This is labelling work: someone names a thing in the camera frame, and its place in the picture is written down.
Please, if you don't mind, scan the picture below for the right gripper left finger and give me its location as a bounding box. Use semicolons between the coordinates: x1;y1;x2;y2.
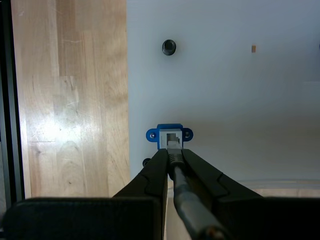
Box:
112;149;169;240

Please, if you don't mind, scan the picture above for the white task board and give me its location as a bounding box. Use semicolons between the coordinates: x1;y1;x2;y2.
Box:
125;0;320;191

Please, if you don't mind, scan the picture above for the grey RJ45 plug with cable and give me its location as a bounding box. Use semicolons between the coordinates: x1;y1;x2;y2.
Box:
166;140;228;240

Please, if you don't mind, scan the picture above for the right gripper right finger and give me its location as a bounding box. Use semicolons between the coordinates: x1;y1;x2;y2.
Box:
181;149;263;200

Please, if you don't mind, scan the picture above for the black metal frame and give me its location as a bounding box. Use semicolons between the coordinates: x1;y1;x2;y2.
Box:
0;0;26;201

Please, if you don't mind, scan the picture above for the white RJ45 socket blue mount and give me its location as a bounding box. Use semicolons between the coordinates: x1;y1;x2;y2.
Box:
145;123;194;151

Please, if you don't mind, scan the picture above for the black ribbed knob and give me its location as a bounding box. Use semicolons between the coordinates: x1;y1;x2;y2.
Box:
161;39;178;57

